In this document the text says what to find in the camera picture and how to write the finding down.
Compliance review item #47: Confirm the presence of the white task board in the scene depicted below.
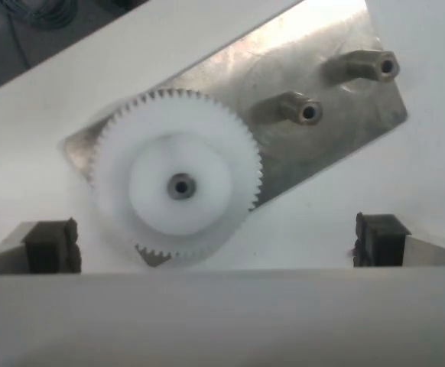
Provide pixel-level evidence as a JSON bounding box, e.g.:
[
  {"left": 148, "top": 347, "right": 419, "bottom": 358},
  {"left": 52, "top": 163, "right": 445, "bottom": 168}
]
[{"left": 0, "top": 0, "right": 445, "bottom": 275}]

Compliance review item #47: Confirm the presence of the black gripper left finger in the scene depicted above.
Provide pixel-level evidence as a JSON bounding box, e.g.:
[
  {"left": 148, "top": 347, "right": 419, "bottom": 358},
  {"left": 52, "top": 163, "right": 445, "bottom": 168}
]
[{"left": 0, "top": 216, "right": 83, "bottom": 275}]

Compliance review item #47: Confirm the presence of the white large gear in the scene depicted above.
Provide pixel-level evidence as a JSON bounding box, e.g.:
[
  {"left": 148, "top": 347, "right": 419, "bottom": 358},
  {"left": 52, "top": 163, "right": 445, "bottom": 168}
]
[{"left": 90, "top": 87, "right": 264, "bottom": 269}]

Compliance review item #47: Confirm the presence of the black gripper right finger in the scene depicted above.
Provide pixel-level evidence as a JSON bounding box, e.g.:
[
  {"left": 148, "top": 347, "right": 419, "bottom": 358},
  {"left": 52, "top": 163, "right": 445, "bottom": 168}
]
[{"left": 353, "top": 212, "right": 445, "bottom": 268}]

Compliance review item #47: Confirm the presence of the grey floor cable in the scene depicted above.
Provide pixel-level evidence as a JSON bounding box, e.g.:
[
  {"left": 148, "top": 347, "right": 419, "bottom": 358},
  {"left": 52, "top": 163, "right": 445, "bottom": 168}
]
[{"left": 25, "top": 0, "right": 79, "bottom": 28}]

